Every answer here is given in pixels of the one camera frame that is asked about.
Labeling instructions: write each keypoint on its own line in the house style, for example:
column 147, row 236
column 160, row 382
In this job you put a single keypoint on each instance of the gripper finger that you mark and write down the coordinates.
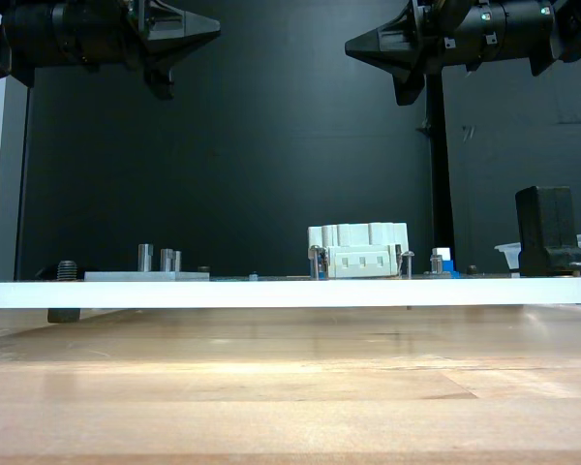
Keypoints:
column 174, row 53
column 390, row 63
column 371, row 42
column 198, row 26

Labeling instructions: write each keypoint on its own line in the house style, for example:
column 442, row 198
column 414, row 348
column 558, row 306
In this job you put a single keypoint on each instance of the beige connector housing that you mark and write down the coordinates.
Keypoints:
column 358, row 237

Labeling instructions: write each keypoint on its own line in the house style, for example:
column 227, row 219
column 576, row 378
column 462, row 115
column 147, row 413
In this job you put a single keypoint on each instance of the white blue terminal block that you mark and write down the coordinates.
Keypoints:
column 448, row 257

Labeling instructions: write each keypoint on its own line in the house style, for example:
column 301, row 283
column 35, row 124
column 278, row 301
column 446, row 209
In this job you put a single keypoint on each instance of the silver standoff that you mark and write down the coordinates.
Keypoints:
column 437, row 265

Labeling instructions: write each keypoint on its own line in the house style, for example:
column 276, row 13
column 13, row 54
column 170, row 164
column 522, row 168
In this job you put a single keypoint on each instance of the clear plastic tub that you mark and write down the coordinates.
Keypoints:
column 508, row 252

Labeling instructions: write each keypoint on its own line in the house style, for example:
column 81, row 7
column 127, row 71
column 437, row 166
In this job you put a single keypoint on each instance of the black socket housing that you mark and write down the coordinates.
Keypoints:
column 544, row 227

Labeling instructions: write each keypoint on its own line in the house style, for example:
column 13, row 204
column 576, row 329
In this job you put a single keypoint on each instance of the black threaded foot screw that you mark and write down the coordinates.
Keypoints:
column 67, row 270

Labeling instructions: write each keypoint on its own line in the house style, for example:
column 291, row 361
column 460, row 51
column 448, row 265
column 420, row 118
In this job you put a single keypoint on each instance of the white task board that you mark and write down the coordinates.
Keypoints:
column 290, row 295

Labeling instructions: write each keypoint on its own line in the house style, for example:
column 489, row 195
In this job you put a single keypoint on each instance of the black rubber foot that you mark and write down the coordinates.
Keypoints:
column 63, row 316

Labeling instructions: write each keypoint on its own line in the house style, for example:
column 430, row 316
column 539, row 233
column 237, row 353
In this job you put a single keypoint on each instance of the black frame post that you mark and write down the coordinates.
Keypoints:
column 443, row 194

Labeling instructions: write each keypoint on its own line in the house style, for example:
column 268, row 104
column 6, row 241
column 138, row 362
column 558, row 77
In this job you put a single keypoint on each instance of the tall silver metal post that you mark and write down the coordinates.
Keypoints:
column 145, row 257

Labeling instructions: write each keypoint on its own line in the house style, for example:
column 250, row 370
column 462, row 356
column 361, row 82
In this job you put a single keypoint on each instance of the short thick silver post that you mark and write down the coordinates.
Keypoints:
column 166, row 260

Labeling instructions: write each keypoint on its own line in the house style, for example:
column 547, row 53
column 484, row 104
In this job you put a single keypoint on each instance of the short thin silver post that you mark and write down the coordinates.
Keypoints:
column 178, row 261

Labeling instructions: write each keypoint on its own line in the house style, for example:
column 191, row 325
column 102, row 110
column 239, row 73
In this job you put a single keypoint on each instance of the grey metal base plate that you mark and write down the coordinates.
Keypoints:
column 135, row 276

